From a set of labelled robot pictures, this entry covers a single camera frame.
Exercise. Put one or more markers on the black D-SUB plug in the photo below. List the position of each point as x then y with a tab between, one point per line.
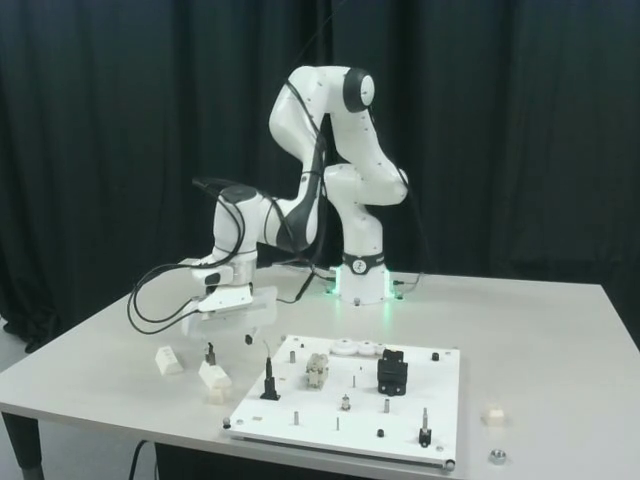
392	372

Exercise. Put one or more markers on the small white plug holder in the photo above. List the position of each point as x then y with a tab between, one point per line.
493	416

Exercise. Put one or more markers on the dark table leg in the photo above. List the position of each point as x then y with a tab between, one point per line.
22	445

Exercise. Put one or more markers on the clear Ethernet plug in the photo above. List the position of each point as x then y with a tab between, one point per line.
316	370

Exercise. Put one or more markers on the metal BNC plug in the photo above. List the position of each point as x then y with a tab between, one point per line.
344	402

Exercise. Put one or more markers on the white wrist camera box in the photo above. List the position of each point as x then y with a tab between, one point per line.
212	277

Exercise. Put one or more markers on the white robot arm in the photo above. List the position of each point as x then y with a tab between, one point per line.
360	165

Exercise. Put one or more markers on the white peg holder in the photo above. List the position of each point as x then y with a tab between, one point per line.
167	361
216	377

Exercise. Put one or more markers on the black USB plug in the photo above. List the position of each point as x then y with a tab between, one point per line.
270	382

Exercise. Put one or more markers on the white large gear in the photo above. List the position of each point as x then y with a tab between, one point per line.
344	347

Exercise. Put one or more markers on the metal nut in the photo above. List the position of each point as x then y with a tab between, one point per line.
496	455

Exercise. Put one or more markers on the white task board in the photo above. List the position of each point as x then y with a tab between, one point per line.
350	425

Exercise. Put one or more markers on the metal square peg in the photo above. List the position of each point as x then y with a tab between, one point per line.
213	360

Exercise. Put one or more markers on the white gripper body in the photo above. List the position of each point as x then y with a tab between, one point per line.
235	317

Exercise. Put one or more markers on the black curtain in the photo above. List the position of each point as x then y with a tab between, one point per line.
100	150

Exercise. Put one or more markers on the white medium gear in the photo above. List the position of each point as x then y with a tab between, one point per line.
370	348

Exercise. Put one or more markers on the black waterproof plug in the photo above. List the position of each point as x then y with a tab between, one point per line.
424	430

